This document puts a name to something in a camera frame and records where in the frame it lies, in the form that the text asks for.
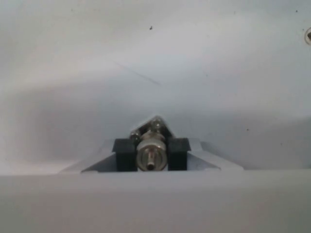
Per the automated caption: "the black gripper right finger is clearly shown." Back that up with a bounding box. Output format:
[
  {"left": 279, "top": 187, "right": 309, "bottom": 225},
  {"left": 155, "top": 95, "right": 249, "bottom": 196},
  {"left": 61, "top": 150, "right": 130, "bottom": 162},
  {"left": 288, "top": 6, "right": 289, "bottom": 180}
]
[{"left": 167, "top": 137, "right": 221, "bottom": 172}]

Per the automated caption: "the metal BNC plug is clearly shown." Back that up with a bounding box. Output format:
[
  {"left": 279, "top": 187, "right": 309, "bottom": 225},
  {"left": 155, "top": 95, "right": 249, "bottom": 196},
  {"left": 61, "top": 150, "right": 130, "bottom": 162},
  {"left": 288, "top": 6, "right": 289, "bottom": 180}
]
[{"left": 135, "top": 133, "right": 169, "bottom": 172}]

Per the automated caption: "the white task board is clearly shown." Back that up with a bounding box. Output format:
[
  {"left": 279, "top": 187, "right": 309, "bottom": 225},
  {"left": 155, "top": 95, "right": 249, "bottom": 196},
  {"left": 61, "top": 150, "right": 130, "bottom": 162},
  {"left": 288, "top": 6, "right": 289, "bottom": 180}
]
[{"left": 0, "top": 0, "right": 311, "bottom": 176}]

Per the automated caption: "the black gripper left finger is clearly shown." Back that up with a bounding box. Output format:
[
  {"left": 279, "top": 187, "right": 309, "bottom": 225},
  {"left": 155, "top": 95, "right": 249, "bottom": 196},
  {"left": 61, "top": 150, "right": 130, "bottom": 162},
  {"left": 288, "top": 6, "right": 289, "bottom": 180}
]
[{"left": 81, "top": 137, "right": 137, "bottom": 173}]

